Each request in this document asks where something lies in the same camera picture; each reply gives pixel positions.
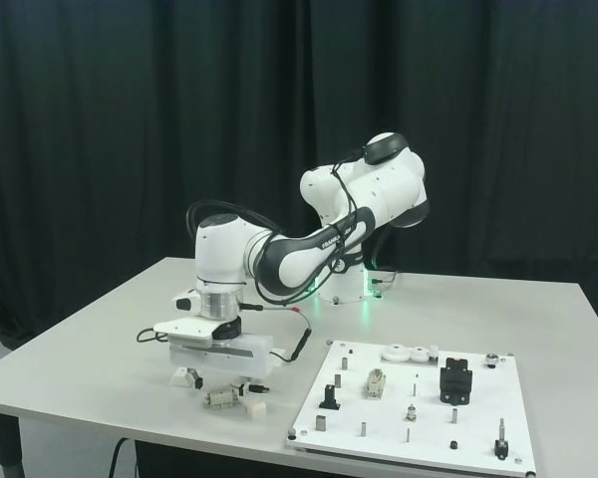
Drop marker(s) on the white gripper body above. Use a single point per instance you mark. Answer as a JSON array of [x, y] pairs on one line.
[[229, 361]]

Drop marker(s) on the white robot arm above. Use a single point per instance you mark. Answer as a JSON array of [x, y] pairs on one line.
[[309, 249]]

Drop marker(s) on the white large gear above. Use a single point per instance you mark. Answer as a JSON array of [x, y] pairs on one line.
[[395, 353]]

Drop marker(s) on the white medium gear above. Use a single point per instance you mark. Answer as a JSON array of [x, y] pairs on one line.
[[418, 353]]

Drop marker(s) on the white holder with holes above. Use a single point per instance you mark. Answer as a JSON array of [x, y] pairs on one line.
[[179, 378]]

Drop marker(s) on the beige waterproof plug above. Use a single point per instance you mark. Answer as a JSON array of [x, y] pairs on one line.
[[218, 400]]

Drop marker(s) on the small white cube holder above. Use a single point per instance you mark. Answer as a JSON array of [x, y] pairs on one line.
[[255, 409]]

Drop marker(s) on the thin black rod red tag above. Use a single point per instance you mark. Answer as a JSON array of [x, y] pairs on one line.
[[304, 342]]

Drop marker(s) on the black under-table cabinet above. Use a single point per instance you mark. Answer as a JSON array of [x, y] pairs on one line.
[[204, 460]]

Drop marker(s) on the metal square peg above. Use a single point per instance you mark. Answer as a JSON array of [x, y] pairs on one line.
[[322, 422], [339, 380]]

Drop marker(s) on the white task board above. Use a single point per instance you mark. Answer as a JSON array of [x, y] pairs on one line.
[[388, 423]]

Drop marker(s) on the metal BNC plug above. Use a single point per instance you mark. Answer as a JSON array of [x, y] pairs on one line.
[[409, 413]]

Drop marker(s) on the dark grey table leg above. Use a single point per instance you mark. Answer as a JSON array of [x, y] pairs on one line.
[[2, 443]]

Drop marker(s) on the black D-SUB plug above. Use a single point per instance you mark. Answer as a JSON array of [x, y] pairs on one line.
[[455, 382]]

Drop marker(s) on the black curtain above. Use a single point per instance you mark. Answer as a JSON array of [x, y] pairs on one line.
[[129, 124]]

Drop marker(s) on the metal bolt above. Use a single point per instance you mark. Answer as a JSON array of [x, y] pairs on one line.
[[491, 360]]

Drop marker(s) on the flat white mount plate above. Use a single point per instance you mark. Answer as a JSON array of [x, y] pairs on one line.
[[184, 329]]

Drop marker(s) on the small white camera box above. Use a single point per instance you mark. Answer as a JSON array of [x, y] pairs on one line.
[[185, 302]]

